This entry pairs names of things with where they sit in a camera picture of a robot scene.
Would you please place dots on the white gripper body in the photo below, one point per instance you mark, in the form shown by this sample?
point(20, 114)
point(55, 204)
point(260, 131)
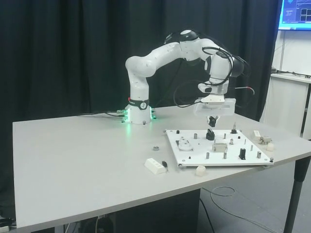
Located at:
point(218, 108)

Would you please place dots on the black D-SUB plug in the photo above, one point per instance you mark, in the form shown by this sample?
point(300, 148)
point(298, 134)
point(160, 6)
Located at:
point(213, 122)

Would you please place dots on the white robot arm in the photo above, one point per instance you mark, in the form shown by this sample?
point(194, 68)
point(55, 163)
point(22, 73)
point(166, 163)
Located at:
point(141, 80)

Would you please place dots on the black waterproof plug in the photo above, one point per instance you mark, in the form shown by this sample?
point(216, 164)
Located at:
point(233, 130)

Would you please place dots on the metal BNC plug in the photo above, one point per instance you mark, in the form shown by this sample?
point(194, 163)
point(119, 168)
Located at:
point(232, 141)

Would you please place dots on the white small gear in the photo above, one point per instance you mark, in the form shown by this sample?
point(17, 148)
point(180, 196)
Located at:
point(181, 139)

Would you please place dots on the white large gear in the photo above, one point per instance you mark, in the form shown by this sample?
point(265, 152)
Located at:
point(185, 146)

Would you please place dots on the white task board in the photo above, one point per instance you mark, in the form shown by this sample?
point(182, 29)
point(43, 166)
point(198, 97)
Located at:
point(194, 157)

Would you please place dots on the white rectangular holder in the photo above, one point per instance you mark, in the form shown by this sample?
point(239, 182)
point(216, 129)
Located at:
point(256, 134)

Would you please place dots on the black Ethernet plug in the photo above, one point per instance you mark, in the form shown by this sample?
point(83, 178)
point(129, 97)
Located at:
point(242, 154)

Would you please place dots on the metal plug holder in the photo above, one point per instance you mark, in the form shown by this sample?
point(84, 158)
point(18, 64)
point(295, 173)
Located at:
point(264, 140)

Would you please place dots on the small white holder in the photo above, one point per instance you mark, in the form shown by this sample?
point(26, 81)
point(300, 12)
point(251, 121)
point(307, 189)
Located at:
point(270, 147)
point(200, 170)

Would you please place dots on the small black plug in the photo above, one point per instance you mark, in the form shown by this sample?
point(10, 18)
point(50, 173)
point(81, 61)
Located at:
point(165, 164)

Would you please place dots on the white long holder with holes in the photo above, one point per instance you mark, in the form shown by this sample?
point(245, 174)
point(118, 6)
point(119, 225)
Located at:
point(155, 166)

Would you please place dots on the white cabinet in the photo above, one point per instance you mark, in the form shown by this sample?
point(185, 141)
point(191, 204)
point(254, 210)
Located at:
point(289, 104)

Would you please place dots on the black table leg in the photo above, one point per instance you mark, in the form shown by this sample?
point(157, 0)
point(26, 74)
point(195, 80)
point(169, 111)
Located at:
point(295, 194)

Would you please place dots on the blue screen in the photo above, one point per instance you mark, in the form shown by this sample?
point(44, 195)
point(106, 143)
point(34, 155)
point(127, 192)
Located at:
point(295, 14)

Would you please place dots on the black curtain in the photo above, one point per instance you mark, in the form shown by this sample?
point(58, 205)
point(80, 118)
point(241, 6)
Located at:
point(73, 48)

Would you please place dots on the white power strip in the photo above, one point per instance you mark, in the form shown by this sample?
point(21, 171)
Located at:
point(6, 224)

